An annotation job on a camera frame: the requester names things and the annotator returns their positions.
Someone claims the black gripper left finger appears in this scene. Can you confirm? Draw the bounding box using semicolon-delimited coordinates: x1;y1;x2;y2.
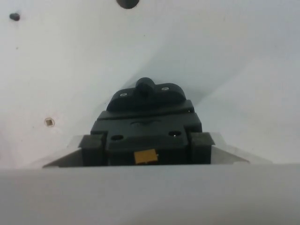
42;135;109;167

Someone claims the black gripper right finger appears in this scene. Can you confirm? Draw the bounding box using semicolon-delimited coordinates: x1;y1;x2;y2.
188;132;254;166

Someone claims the white task board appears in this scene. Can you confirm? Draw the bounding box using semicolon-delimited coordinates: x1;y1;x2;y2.
0;0;300;168

